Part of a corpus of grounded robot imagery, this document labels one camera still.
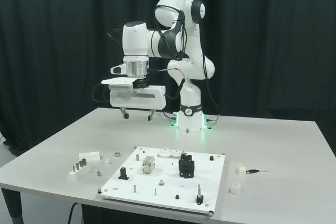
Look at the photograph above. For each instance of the large metal peg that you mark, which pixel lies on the large metal peg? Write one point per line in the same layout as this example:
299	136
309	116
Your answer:
85	162

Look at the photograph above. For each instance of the metal bolt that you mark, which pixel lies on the metal bolt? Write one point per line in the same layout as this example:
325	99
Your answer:
117	153

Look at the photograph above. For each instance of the flat white mounting plate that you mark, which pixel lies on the flat white mounting plate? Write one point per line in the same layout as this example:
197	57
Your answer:
118	81

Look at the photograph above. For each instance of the black table leg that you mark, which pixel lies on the black table leg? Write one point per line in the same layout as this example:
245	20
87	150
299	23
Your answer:
11	205

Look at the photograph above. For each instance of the white peg holder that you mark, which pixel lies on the white peg holder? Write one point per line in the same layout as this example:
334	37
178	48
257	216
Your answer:
78	175

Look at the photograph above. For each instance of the metal BNC plug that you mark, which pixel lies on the metal BNC plug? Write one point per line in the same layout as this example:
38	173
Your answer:
99	173

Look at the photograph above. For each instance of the white task board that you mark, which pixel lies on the white task board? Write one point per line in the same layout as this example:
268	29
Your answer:
147	195

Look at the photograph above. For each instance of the white large gear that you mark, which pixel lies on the white large gear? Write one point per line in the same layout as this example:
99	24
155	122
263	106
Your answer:
164	152

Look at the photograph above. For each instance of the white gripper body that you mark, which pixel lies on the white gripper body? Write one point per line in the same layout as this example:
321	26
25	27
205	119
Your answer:
155	98

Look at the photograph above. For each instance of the white small gear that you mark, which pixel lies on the white small gear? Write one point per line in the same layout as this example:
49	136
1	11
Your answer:
106	160

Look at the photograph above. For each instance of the white empty holder block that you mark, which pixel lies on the white empty holder block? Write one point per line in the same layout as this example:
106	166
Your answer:
89	157

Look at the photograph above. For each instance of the white cube holder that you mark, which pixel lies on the white cube holder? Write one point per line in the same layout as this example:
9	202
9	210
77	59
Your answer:
241	169
235	188

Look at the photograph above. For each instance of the black curtain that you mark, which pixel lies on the black curtain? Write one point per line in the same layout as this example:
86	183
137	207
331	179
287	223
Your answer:
52	24

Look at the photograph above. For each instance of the medium metal peg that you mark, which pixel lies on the medium metal peg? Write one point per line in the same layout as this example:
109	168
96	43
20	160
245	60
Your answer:
81	163

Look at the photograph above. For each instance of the white medium gear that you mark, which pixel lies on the white medium gear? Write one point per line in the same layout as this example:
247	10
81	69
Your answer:
175	153

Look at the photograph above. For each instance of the beige metal connector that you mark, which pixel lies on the beige metal connector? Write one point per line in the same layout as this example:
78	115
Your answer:
147	165

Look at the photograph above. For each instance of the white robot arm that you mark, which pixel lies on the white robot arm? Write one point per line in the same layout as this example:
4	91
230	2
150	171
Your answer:
189	98

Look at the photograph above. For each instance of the black cabinet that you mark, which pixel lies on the black cabinet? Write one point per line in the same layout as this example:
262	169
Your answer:
131	214

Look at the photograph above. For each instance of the black D-SUB plug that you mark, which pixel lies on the black D-SUB plug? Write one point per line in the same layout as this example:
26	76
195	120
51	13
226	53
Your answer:
186	167

